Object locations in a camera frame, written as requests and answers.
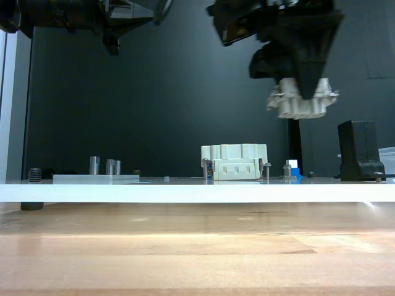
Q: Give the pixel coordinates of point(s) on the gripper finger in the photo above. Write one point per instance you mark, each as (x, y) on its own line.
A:
(135, 17)
(271, 63)
(311, 52)

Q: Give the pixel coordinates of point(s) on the beige HAN10E connector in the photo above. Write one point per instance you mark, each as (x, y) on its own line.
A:
(296, 108)

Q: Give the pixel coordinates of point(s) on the black connector housing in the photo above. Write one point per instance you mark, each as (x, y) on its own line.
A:
(358, 148)

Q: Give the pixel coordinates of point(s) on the beige HAN10E hub socket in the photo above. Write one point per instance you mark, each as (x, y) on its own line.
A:
(234, 169)

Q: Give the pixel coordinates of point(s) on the small silver metal peg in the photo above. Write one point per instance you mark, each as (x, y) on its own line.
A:
(287, 171)

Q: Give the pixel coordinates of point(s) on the small blue white socket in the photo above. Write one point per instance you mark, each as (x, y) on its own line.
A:
(297, 172)

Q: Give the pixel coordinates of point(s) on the white plastic board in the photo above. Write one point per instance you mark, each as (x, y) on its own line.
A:
(185, 192)

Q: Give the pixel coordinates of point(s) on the grey metal plate with pegs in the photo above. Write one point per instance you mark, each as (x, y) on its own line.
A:
(92, 179)

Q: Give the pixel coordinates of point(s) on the black rubber board foot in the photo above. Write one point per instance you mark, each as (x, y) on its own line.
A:
(31, 206)

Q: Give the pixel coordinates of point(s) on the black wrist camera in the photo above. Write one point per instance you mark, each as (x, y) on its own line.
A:
(234, 27)

